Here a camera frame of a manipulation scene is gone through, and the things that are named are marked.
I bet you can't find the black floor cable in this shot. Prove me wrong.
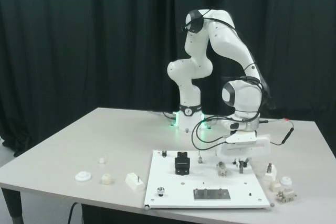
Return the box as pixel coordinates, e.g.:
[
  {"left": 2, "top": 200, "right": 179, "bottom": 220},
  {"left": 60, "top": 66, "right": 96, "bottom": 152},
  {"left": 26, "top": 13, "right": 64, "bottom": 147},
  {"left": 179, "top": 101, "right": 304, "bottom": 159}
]
[{"left": 68, "top": 202, "right": 80, "bottom": 224}]

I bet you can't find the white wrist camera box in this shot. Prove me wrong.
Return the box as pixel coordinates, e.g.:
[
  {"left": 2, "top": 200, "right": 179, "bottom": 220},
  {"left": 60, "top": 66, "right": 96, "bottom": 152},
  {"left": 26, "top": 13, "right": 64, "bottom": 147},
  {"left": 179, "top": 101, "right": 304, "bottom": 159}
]
[{"left": 221, "top": 121, "right": 240, "bottom": 132}]

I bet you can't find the small white block holder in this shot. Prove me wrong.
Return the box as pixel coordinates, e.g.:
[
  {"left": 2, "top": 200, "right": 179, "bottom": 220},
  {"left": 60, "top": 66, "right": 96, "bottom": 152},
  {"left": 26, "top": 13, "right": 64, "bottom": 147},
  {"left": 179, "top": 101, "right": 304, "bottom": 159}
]
[{"left": 268, "top": 180, "right": 281, "bottom": 192}]

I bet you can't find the flat white mount plate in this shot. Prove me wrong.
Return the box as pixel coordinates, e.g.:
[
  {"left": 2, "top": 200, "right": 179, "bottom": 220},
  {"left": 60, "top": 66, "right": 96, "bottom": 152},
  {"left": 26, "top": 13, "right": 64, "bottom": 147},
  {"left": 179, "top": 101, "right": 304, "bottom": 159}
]
[{"left": 226, "top": 132, "right": 258, "bottom": 145}]

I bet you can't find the black curtain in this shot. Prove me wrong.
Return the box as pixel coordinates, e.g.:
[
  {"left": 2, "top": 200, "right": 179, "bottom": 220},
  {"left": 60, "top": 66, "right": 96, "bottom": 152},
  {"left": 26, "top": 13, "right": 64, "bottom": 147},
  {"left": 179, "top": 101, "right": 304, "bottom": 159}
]
[{"left": 0, "top": 0, "right": 336, "bottom": 158}]

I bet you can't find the black table leg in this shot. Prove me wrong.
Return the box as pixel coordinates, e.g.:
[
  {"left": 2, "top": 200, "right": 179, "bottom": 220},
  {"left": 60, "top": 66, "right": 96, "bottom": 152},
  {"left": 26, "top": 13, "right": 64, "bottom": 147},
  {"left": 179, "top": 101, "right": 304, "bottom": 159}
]
[{"left": 1, "top": 187, "right": 24, "bottom": 224}]

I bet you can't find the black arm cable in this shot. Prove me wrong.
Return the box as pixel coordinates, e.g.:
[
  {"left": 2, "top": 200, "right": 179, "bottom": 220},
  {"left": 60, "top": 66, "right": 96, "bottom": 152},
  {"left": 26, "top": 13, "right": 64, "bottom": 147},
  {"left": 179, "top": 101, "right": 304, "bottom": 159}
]
[{"left": 181, "top": 11, "right": 275, "bottom": 111}]

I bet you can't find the long white peg holder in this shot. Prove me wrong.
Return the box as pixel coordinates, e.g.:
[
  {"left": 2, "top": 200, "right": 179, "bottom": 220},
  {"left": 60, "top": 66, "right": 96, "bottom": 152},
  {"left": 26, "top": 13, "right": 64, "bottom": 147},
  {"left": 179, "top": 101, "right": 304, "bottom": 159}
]
[{"left": 125, "top": 173, "right": 145, "bottom": 191}]

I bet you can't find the black D-SUB plug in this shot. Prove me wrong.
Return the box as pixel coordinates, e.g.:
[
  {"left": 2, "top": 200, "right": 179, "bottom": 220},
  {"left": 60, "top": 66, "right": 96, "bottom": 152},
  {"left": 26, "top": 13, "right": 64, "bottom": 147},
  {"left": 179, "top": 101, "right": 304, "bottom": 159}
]
[{"left": 174, "top": 152, "right": 191, "bottom": 176}]

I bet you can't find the black looped camera cable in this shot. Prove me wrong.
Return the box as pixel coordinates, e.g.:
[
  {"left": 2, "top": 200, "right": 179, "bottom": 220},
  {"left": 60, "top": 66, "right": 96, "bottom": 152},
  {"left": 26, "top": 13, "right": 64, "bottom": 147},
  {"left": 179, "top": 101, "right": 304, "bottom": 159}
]
[{"left": 191, "top": 115, "right": 229, "bottom": 152}]

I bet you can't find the white task board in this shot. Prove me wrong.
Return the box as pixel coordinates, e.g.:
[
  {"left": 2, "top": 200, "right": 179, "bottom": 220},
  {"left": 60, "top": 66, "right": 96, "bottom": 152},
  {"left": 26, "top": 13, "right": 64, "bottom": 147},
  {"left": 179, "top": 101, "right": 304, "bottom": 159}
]
[{"left": 143, "top": 149, "right": 275, "bottom": 208}]

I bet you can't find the white large gear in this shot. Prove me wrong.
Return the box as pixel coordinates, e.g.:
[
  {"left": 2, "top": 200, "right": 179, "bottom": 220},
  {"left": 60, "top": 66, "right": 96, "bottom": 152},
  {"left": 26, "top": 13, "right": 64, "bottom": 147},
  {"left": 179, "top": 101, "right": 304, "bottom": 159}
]
[{"left": 75, "top": 171, "right": 93, "bottom": 183}]

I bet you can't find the thin black rod on wire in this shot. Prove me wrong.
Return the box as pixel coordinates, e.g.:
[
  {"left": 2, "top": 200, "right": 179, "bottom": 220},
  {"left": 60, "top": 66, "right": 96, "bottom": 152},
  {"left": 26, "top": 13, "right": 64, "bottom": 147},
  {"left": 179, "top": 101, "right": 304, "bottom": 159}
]
[{"left": 258, "top": 117, "right": 295, "bottom": 146}]

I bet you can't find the white square peg holder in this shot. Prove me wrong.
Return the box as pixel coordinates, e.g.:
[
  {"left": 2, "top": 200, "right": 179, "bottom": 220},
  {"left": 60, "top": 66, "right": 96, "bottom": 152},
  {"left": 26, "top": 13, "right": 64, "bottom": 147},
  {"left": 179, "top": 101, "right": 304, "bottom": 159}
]
[{"left": 264, "top": 165, "right": 278, "bottom": 183}]

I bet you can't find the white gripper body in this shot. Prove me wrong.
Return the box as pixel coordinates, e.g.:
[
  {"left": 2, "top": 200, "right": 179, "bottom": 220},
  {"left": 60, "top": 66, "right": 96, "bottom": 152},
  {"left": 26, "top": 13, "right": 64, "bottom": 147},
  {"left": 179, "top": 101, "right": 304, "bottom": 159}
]
[{"left": 217, "top": 134, "right": 271, "bottom": 162}]

